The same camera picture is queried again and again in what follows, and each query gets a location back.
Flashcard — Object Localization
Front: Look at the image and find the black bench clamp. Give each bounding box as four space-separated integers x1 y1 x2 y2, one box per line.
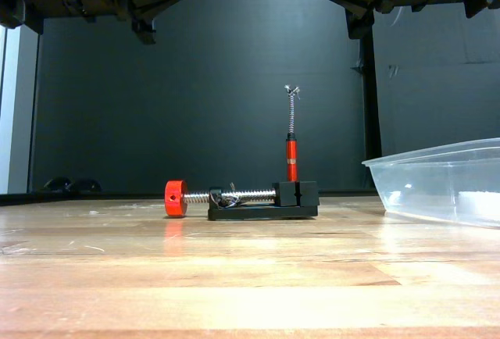
208 180 320 222

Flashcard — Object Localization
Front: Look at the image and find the clear plastic tub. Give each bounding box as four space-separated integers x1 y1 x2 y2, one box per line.
361 137 500 231

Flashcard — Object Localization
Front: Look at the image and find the frayed wire bundle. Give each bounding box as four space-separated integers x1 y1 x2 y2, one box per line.
213 181 242 210

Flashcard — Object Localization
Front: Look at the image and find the red round knob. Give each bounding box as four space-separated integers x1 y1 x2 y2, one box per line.
163 179 190 219

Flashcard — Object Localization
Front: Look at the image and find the silver threaded rod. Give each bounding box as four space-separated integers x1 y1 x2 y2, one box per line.
183 187 277 204

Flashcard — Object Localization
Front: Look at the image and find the red RCA plug with spring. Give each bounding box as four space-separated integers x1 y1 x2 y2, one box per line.
283 84 302 163

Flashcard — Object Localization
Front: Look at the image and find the black rounded clamp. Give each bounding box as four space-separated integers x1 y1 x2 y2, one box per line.
41 177 73 194
69 178 102 194

